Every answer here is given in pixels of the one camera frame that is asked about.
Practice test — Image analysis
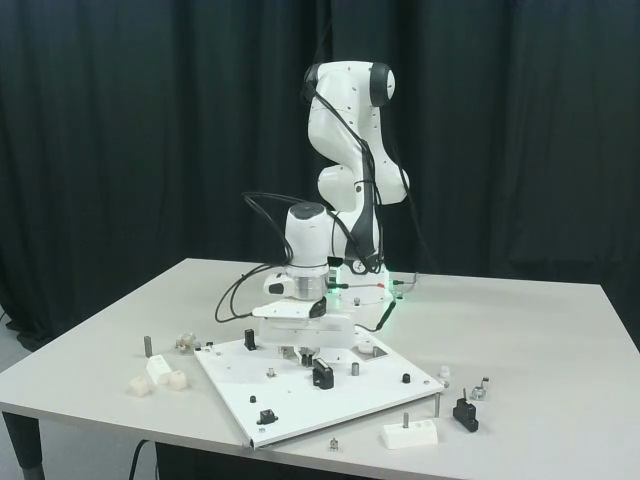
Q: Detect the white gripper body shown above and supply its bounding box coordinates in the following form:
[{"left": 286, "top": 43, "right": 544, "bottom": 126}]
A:
[{"left": 256, "top": 315, "right": 355, "bottom": 351}]

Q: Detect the white peg holder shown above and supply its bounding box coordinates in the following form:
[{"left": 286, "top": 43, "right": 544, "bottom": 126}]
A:
[{"left": 381, "top": 418, "right": 440, "bottom": 447}]

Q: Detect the white task board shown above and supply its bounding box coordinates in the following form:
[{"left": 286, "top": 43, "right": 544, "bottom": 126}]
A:
[{"left": 193, "top": 315, "right": 445, "bottom": 450}]

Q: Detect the clear Ethernet plug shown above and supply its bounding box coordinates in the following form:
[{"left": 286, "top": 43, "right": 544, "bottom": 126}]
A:
[{"left": 173, "top": 330, "right": 199, "bottom": 354}]

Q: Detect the long white holder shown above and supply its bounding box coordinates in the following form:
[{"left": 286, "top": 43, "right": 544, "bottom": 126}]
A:
[{"left": 145, "top": 353, "right": 174, "bottom": 386}]

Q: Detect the black D-SUB plug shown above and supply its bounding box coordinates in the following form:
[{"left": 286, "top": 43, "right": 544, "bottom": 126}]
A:
[{"left": 451, "top": 390, "right": 480, "bottom": 434}]

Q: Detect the black curtain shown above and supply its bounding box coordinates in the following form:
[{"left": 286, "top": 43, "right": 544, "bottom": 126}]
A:
[{"left": 0, "top": 0, "right": 640, "bottom": 346}]

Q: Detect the dark table leg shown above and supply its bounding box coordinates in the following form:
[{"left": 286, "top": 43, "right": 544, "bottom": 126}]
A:
[{"left": 1, "top": 412, "right": 42, "bottom": 480}]

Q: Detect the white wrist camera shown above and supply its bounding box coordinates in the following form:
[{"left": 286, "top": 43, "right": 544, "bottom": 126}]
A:
[{"left": 263, "top": 272, "right": 297, "bottom": 297}]

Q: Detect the black cable bundle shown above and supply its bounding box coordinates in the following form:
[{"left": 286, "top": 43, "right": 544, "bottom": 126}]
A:
[{"left": 213, "top": 62, "right": 389, "bottom": 324}]

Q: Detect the black floor cable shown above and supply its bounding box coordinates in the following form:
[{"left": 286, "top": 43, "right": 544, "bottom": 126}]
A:
[{"left": 130, "top": 438, "right": 157, "bottom": 480}]

